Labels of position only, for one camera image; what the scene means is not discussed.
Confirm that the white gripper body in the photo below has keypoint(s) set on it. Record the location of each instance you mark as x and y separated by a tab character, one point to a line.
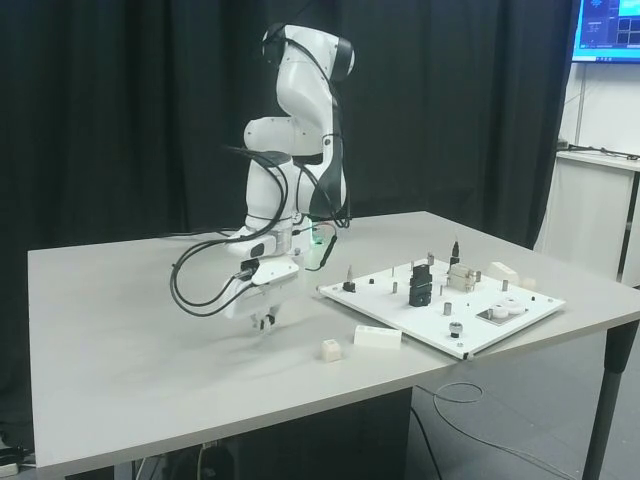
245	302

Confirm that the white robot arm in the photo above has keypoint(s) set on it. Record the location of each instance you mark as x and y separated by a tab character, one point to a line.
300	100

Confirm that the white medium gear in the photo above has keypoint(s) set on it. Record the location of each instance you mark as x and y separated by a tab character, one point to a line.
498	313

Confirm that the white large gear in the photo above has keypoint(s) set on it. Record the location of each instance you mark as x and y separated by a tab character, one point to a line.
515	305

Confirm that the small white cube holder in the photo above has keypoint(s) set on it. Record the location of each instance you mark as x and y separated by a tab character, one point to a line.
330	350

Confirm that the small black metal-tipped plug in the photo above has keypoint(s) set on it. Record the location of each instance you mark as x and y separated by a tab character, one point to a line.
348	286

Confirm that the long white holder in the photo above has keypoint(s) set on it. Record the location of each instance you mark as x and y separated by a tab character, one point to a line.
377	337

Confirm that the white task board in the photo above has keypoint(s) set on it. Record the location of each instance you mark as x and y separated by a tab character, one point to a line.
390	312

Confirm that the black control cabinet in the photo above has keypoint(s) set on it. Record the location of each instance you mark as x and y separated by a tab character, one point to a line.
300	440

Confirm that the black D-SUB plug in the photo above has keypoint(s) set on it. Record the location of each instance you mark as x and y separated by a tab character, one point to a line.
419	289

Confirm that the metal square peg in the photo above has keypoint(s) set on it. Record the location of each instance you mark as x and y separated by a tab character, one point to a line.
429	258

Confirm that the thick metal round peg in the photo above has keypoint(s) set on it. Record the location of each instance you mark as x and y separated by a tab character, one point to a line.
447	309

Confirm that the metal BNC plug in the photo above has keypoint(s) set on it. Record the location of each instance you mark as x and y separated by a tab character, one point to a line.
454	330

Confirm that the metal beige connector block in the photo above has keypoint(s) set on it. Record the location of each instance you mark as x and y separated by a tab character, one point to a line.
462	278

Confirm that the black curtain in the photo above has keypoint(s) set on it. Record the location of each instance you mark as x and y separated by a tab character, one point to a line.
125	125

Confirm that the white sloped holder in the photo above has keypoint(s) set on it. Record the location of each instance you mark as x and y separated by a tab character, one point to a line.
502	271

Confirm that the white power strip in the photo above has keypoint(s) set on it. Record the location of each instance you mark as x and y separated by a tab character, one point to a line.
15	462

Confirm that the white cabinet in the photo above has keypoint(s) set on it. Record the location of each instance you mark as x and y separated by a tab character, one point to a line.
595	215

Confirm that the black table leg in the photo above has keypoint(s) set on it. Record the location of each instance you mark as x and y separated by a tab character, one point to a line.
612	400

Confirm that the blue screen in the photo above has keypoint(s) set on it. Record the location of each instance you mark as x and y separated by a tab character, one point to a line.
607	30

